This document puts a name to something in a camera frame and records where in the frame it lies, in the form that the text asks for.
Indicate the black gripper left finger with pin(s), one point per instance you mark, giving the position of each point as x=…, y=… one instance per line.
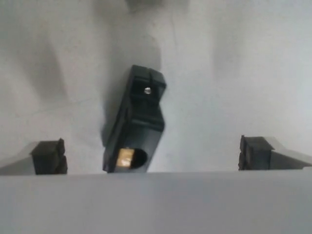
x=48, y=158

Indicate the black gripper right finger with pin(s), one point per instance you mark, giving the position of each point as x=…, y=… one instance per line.
x=256, y=153

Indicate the black D-SUB plug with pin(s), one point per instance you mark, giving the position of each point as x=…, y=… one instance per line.
x=136, y=117

